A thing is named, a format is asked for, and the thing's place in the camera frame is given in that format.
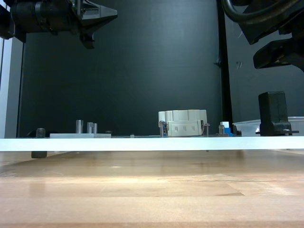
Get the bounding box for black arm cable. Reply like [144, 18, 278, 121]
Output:
[221, 0, 285, 24]

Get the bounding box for black threaded levelling screw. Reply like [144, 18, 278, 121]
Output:
[31, 127, 48, 159]

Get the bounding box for black metal frame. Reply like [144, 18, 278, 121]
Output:
[213, 0, 233, 124]

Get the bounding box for white task board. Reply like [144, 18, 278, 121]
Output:
[0, 137, 304, 152]

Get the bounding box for beige multi-pin connector housing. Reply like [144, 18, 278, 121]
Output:
[158, 109, 211, 138]

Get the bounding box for grey metal peg plate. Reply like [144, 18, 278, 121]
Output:
[49, 133, 112, 139]

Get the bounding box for clear plastic tub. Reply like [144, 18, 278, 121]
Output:
[232, 116, 304, 138]

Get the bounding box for black plug housing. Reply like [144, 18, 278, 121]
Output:
[256, 91, 299, 137]

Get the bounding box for small blue white connector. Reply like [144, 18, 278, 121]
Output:
[220, 121, 233, 137]

